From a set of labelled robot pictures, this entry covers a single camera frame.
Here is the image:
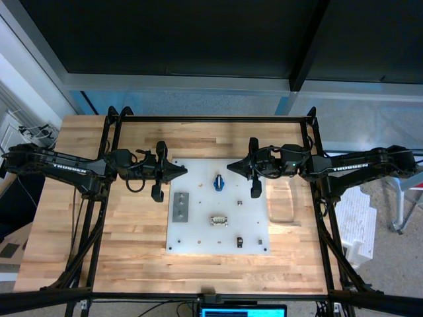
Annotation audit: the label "grey metal chair legs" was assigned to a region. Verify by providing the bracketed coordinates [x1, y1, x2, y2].
[383, 176, 423, 236]

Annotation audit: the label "grey metal plate with pins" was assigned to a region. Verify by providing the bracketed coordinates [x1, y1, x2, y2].
[171, 192, 190, 223]

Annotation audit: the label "white taskboard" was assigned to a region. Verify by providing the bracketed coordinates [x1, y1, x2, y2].
[165, 158, 271, 255]

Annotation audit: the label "blue clamp connector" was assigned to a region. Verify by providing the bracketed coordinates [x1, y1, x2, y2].
[212, 172, 226, 193]

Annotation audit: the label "black aluminium frame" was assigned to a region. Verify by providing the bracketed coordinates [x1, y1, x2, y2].
[0, 105, 423, 317]

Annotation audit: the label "clear plastic tub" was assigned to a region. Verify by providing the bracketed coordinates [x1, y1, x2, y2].
[265, 180, 297, 227]

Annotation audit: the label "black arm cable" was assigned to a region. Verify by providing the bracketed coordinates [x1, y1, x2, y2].
[253, 145, 298, 181]
[126, 176, 147, 194]

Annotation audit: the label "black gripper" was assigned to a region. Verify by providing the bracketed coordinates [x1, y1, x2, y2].
[135, 141, 188, 203]
[227, 137, 282, 199]

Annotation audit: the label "black table edge camera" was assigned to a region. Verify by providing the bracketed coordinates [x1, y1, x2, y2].
[200, 289, 221, 304]

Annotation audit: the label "tangled floor cables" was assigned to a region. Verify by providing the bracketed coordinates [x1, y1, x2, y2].
[16, 122, 57, 148]

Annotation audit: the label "white foam packaging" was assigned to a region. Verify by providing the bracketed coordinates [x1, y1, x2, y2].
[335, 188, 378, 269]

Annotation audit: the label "laptop screen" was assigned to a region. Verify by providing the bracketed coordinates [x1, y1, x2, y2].
[196, 304, 288, 317]

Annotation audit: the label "black partition post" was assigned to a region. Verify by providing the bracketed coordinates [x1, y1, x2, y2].
[289, 0, 331, 92]

